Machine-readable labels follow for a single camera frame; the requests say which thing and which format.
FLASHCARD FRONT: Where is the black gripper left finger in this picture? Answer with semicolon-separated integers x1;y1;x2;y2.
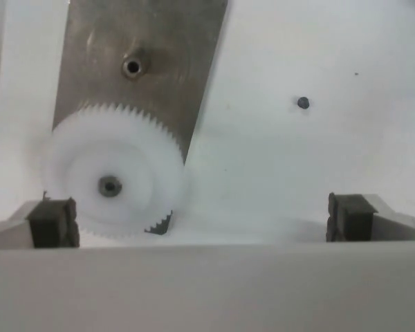
0;196;81;250

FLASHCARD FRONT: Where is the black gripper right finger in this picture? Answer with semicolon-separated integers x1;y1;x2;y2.
326;191;415;243

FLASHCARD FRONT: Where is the white large gear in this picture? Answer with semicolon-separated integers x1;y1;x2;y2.
44;101;187;240

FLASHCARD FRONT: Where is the white task board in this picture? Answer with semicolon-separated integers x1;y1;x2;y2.
0;0;415;249

